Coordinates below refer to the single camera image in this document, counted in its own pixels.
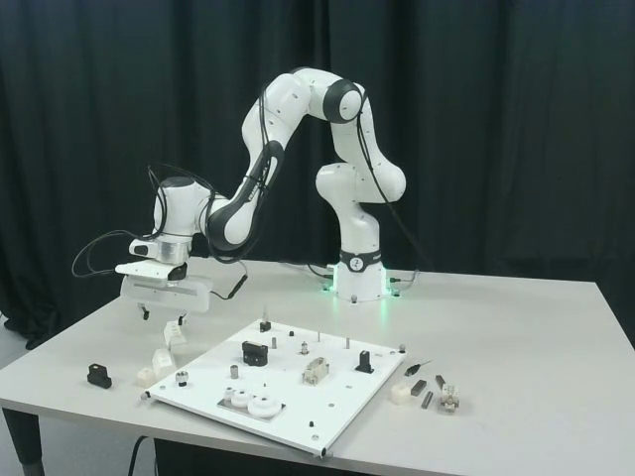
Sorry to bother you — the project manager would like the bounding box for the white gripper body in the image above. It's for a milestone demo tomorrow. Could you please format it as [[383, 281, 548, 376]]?
[[120, 274, 213, 315]]

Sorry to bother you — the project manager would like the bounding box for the black D-SUB plug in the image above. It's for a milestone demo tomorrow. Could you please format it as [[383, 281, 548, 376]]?
[[86, 363, 113, 388]]

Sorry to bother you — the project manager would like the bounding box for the flat white mounting plate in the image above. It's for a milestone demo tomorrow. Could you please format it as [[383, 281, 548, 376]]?
[[114, 261, 175, 278]]

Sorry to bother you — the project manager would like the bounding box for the white large gear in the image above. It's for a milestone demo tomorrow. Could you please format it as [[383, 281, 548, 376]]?
[[247, 394, 280, 419]]

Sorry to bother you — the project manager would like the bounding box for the white task board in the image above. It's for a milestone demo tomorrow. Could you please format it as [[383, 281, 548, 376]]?
[[140, 316, 409, 457]]

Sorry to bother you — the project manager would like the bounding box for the dark table leg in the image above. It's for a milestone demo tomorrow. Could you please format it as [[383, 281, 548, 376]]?
[[2, 409, 39, 476]]

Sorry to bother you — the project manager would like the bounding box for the black curtain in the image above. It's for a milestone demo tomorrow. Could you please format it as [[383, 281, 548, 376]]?
[[0, 0, 635, 351]]

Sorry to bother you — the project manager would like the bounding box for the beige Ethernet plug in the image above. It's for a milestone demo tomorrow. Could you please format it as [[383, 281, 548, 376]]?
[[438, 385, 462, 414]]

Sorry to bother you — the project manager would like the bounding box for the silver flange ring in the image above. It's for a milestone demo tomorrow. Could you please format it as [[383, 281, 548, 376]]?
[[157, 240, 192, 265]]

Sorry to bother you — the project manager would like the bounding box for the small white camera box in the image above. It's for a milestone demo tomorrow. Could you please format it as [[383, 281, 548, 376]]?
[[129, 238, 161, 259]]

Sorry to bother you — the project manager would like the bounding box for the black camera cable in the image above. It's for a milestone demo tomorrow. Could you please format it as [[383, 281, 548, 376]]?
[[81, 236, 135, 275], [71, 228, 150, 278]]

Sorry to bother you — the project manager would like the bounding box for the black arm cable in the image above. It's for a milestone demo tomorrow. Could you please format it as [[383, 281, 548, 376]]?
[[146, 83, 423, 298]]

